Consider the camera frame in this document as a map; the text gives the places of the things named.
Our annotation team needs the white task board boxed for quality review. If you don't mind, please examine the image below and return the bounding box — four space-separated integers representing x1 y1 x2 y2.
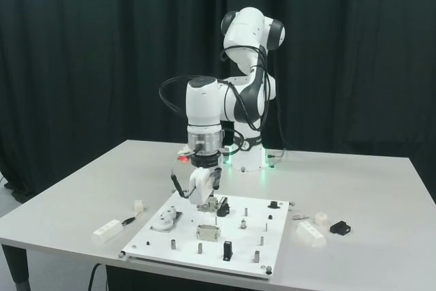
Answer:
117 192 294 277

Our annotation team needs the grey waterproof plug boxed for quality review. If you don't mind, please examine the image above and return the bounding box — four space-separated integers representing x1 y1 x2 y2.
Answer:
196 199 219 215

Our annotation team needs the black cable under table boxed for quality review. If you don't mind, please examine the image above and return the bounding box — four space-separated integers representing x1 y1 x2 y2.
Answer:
89 262 105 291

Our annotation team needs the black curtain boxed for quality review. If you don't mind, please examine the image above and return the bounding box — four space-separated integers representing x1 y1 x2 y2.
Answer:
0 0 436 203

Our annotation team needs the dark grey table leg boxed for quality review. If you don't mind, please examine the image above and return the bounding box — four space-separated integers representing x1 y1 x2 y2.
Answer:
0 243 29 291

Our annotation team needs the black D-SUB plug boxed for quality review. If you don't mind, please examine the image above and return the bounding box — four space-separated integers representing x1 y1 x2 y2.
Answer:
329 221 354 236

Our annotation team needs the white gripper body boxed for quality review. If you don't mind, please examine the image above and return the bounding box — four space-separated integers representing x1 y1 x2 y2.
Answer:
189 167 221 205

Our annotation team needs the black plug with short cable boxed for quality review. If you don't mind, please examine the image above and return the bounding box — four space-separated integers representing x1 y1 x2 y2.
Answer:
123 213 144 226

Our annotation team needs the black cable at foot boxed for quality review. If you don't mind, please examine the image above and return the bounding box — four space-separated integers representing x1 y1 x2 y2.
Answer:
266 76 287 163

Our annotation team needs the black cable loop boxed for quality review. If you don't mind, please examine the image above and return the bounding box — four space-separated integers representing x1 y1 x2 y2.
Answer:
158 76 225 127

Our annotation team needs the black Ethernet plug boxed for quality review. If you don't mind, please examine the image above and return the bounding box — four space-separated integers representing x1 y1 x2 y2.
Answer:
217 197 232 217

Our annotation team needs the small round white holder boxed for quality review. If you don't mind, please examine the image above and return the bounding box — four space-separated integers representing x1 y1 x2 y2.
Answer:
313 212 330 227

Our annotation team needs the long white holder with holes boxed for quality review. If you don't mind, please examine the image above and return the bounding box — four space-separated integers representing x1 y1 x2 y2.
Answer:
295 221 328 248
92 219 124 245

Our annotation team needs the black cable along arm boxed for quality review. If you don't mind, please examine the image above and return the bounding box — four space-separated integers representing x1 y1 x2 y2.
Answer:
219 42 270 137

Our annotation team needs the white large gear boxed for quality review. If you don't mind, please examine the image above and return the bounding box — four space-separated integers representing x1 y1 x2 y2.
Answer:
151 219 173 233

